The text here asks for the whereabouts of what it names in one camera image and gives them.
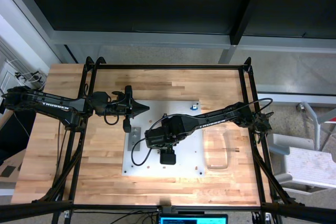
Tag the grey wheeled stand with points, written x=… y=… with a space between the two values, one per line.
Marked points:
x=301 y=107

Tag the white board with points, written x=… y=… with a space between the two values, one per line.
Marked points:
x=183 y=142

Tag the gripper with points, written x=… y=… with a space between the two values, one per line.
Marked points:
x=128 y=108
x=168 y=159

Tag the grey metal rack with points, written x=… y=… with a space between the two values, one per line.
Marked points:
x=131 y=36

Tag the blue socket with white cube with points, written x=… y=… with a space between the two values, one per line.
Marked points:
x=193 y=107

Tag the laptop screen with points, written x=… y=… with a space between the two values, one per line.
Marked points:
x=191 y=220

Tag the black metal frame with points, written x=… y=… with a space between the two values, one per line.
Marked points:
x=168 y=66

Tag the white step stool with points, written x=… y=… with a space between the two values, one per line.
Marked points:
x=307 y=163

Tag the brown cardboard box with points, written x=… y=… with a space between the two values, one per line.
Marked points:
x=15 y=161

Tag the aluminium plate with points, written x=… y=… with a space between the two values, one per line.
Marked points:
x=134 y=142

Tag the clear plastic tub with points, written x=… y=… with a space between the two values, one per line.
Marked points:
x=215 y=150

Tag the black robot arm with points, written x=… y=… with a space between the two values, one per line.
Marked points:
x=52 y=104
x=223 y=117

